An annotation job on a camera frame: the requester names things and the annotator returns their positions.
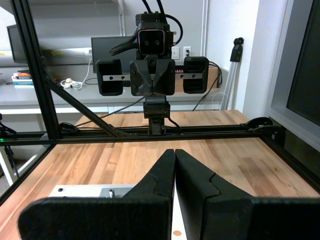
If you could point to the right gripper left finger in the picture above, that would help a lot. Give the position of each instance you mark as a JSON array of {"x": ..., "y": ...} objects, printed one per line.
[{"x": 100, "y": 220}]

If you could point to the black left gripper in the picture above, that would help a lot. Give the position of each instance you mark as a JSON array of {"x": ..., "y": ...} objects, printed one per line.
[{"x": 110, "y": 85}]

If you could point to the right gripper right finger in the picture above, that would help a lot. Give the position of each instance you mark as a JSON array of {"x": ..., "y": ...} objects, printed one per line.
[{"x": 250, "y": 220}]

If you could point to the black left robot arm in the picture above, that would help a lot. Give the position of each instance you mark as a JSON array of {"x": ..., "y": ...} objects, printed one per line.
[{"x": 156, "y": 107}]

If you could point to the white taskboard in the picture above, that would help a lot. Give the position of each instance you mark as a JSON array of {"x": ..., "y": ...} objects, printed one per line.
[{"x": 80, "y": 191}]

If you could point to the brown cardboard box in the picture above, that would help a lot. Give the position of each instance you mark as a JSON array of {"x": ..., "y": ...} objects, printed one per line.
[{"x": 213, "y": 77}]

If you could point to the black computer monitor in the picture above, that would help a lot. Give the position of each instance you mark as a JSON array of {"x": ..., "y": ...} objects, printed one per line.
[
  {"x": 100, "y": 50},
  {"x": 16, "y": 45}
]

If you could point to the black and silver tripod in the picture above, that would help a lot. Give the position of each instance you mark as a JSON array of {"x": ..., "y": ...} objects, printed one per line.
[{"x": 236, "y": 52}]

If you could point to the stack of books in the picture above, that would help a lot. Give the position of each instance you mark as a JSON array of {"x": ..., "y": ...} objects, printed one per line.
[{"x": 22, "y": 80}]

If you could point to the white wall outlet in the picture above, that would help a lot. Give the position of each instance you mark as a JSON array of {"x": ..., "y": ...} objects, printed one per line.
[
  {"x": 187, "y": 51},
  {"x": 175, "y": 53}
]

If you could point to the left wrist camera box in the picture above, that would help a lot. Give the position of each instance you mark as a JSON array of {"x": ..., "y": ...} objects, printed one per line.
[{"x": 151, "y": 42}]

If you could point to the black aluminium frame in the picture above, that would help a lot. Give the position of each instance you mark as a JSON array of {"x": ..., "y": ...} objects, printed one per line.
[{"x": 200, "y": 132}]

